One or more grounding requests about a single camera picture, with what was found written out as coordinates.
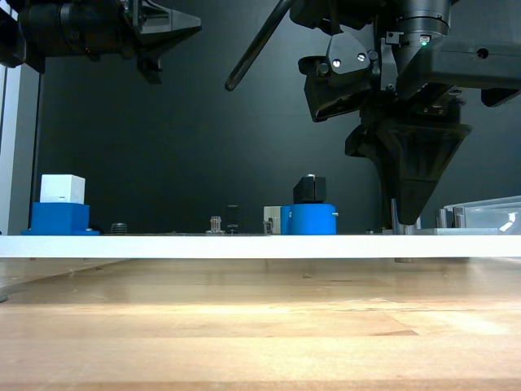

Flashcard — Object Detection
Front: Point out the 16mm metal cylinder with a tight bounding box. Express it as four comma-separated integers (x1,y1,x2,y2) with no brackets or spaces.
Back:
389,198,417,264

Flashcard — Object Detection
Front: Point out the white taskboard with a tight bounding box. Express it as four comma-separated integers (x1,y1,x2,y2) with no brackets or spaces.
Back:
0,234,521,260

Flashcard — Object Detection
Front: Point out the black block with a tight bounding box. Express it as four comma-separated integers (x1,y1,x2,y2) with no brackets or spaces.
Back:
292,173,327,204

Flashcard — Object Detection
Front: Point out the clear plastic tub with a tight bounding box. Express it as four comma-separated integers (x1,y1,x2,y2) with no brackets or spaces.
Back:
443,195,521,235

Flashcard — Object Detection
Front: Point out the grey metal plate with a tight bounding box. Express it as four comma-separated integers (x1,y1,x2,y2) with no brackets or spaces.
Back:
382,226,501,236

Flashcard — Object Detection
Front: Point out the blue round holder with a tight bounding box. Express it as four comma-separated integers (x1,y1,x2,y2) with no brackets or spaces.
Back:
287,202,339,236

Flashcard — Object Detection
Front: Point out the white connector housing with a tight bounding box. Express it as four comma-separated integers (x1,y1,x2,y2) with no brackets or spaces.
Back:
263,205,292,235

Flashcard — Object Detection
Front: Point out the white cube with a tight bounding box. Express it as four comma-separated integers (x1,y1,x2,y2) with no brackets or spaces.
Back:
40,174,86,204

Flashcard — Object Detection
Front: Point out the blue square base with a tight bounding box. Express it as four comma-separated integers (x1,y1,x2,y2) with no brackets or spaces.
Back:
20,202,101,236

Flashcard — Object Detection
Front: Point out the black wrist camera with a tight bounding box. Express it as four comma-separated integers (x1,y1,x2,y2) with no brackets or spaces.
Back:
298,32,374,124

